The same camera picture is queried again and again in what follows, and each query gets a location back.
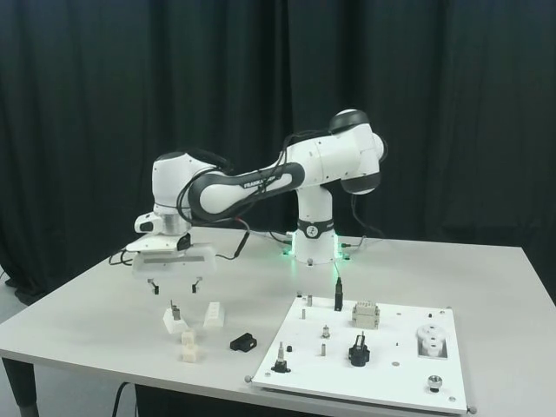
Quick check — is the metal shaft with black base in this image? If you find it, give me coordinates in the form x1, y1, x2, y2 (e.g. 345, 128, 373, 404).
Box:
271, 341, 291, 374

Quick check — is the white camera box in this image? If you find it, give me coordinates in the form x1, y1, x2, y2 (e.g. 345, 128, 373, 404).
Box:
133, 211, 164, 235

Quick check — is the black D-SUB plug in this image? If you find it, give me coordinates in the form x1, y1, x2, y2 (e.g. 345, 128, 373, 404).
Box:
229, 333, 258, 351

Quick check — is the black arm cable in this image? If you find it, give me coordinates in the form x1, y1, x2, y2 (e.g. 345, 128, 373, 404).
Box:
180, 132, 308, 227

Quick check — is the black floor cable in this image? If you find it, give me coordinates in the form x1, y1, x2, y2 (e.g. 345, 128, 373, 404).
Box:
113, 381, 140, 417

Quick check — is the white task board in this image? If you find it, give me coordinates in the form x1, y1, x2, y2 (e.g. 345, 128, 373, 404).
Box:
251, 294, 473, 413

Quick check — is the black USB plug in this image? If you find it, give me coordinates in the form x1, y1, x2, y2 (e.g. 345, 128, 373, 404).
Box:
332, 262, 346, 312

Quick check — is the flat white mounting plate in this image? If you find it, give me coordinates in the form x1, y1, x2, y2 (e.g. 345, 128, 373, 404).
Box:
123, 235, 214, 254

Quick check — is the black waterproof plug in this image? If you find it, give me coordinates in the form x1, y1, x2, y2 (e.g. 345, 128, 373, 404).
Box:
347, 333, 374, 368

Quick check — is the white peg holder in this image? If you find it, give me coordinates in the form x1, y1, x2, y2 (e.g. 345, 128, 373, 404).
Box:
162, 306, 190, 334
202, 301, 228, 330

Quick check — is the black base cable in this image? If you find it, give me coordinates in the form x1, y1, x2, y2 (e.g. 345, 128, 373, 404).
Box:
349, 190, 387, 240

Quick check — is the grey table leg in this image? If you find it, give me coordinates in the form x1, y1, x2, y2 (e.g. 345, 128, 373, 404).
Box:
0, 358, 34, 417

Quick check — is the beige rectangular connector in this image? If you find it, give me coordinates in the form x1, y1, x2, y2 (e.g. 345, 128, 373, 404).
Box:
350, 302, 377, 330

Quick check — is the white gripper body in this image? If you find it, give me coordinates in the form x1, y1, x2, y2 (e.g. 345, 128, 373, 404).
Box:
131, 243, 217, 280

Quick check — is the white large gear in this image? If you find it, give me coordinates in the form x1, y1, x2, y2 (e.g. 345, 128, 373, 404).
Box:
415, 324, 440, 344

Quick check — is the black curtain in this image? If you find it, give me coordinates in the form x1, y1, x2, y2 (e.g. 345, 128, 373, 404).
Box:
0, 0, 556, 290

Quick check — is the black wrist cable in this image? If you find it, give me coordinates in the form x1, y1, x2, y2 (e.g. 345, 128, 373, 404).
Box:
108, 250, 136, 267

